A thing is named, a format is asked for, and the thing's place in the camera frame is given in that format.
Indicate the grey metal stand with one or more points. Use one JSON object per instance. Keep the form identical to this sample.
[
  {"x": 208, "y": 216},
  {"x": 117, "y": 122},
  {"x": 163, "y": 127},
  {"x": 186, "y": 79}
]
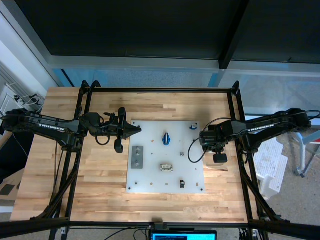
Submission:
[{"x": 302, "y": 155}]

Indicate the black room pillar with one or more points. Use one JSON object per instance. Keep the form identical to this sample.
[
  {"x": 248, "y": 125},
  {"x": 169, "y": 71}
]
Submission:
[{"x": 232, "y": 37}]

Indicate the black USB socket mount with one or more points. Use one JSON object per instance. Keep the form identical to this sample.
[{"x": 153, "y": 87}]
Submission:
[{"x": 182, "y": 184}]

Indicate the grey metal peg plate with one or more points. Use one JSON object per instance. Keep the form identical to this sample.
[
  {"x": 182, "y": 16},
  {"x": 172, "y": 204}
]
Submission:
[{"x": 135, "y": 166}]

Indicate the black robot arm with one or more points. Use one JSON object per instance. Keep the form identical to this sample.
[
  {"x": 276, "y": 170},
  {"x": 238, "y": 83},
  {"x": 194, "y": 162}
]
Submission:
[
  {"x": 265, "y": 126},
  {"x": 50, "y": 125}
]

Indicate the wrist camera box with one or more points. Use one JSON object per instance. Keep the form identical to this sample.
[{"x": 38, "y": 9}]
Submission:
[{"x": 207, "y": 138}]

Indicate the beige multi-pin connector housing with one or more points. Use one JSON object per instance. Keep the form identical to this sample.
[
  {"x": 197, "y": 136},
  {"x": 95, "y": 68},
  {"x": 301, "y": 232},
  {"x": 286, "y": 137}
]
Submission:
[{"x": 167, "y": 168}]

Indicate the laptop screen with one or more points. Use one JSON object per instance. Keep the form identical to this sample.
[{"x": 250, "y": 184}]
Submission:
[{"x": 182, "y": 236}]

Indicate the black camera box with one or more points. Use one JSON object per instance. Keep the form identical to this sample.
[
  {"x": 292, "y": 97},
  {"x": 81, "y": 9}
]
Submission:
[{"x": 158, "y": 226}]

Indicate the white task board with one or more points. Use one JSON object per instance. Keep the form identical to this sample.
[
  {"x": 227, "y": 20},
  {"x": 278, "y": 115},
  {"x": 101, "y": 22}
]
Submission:
[{"x": 155, "y": 175}]

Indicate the blue connector holder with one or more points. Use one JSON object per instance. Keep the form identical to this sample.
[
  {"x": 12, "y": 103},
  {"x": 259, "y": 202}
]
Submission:
[{"x": 165, "y": 141}]

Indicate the cardboard box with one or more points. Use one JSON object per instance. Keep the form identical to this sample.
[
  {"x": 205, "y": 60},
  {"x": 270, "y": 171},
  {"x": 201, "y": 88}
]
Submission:
[{"x": 11, "y": 177}]

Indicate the clear plastic tub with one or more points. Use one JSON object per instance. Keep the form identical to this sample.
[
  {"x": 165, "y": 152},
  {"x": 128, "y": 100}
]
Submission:
[{"x": 210, "y": 167}]

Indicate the small blue white socket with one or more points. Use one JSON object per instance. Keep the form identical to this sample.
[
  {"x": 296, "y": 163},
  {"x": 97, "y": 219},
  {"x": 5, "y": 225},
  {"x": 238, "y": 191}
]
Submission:
[{"x": 192, "y": 128}]

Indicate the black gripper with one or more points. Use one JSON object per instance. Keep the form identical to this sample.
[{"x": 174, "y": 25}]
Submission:
[
  {"x": 119, "y": 147},
  {"x": 220, "y": 159}
]

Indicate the white foam block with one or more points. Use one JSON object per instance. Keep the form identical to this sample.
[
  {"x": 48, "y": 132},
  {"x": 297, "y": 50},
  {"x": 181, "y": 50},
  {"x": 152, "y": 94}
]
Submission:
[{"x": 272, "y": 170}]

